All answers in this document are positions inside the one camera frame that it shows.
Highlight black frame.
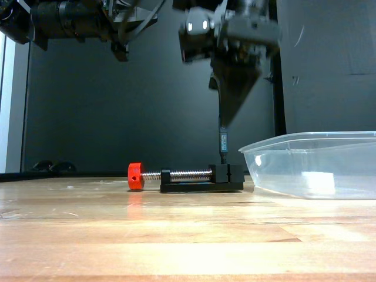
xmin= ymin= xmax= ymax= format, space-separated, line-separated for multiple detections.
xmin=268 ymin=0 xmax=288 ymax=136

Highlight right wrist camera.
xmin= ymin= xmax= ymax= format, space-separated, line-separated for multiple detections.
xmin=178 ymin=7 xmax=220 ymax=64

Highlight clear plastic container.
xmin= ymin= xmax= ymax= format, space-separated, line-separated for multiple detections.
xmin=237 ymin=130 xmax=376 ymax=202

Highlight black clamp with red knob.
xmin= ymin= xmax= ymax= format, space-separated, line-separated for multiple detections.
xmin=127 ymin=162 xmax=246 ymax=194

